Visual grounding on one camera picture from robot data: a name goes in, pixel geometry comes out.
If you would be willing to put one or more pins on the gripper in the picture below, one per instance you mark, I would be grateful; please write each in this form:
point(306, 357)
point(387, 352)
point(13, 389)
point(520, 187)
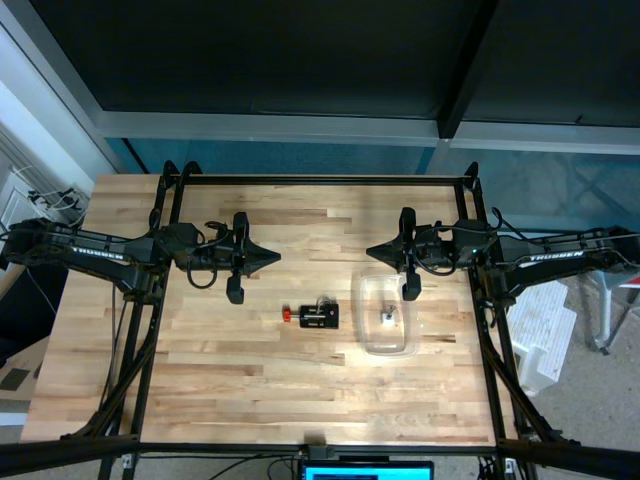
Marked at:
point(410, 260)
point(239, 260)

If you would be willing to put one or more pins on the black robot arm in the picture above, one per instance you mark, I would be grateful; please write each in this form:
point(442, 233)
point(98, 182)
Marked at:
point(100, 250)
point(550, 257)

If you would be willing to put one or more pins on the clear plastic tub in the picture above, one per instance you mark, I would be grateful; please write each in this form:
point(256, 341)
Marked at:
point(375, 340)

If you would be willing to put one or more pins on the black clamp with red knob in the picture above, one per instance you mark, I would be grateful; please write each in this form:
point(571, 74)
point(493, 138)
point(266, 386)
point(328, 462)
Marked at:
point(320, 320)

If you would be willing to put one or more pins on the white plastic step stool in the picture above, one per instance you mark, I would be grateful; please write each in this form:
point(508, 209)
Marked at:
point(542, 330)

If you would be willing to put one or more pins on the grey metal chair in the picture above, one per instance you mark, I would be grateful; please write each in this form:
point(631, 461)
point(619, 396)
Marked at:
point(605, 300)

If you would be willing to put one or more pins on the laptop with blue screen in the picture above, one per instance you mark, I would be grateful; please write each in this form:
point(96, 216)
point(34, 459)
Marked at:
point(367, 472)

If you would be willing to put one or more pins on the cardboard box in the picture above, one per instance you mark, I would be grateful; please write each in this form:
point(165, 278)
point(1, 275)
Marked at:
point(20, 370)

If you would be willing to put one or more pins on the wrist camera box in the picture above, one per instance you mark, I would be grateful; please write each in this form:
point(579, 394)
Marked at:
point(218, 234)
point(430, 237)

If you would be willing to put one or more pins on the black metal frame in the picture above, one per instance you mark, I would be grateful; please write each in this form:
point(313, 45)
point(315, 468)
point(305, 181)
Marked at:
point(320, 180)

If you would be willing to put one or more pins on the black camera box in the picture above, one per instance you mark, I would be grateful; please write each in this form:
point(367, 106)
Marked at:
point(317, 451)

